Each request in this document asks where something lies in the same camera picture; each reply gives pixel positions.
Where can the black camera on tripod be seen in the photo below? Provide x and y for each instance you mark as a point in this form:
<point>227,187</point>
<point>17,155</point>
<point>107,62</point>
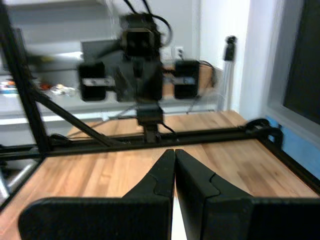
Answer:
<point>229,50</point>

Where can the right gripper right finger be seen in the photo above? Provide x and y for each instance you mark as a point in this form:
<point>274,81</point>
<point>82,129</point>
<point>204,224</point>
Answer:
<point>250,217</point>

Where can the blue panel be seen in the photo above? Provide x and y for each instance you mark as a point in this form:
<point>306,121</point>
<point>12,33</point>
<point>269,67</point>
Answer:
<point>300,150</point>

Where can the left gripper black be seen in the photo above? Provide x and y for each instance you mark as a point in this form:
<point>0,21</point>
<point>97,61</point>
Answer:
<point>92,92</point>

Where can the white task board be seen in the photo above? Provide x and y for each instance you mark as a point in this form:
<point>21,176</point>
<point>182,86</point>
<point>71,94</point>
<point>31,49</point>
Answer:
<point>178,225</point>

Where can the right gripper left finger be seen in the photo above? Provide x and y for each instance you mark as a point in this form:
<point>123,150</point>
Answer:
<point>100,217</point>

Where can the black aluminium frame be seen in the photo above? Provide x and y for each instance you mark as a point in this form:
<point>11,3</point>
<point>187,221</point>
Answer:
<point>25,100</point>

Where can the white wall outlet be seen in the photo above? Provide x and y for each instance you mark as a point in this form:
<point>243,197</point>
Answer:
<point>179,52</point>

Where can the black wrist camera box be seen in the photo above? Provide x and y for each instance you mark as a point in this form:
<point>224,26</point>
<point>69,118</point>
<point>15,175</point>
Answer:
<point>140,40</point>

